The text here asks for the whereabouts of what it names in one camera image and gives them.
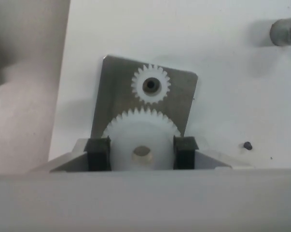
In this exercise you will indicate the white small gear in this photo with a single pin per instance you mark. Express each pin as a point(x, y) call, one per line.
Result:
point(150, 84)

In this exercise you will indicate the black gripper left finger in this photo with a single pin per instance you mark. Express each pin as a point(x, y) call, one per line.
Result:
point(97, 154)

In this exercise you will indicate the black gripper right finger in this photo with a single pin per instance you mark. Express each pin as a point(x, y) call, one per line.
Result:
point(184, 154)

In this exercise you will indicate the white medium gear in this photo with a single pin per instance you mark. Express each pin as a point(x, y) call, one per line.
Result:
point(140, 135)

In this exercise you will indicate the white task board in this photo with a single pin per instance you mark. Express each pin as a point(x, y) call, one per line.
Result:
point(184, 48)

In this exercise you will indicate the metal round peg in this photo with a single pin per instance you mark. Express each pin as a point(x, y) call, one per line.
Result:
point(284, 32)

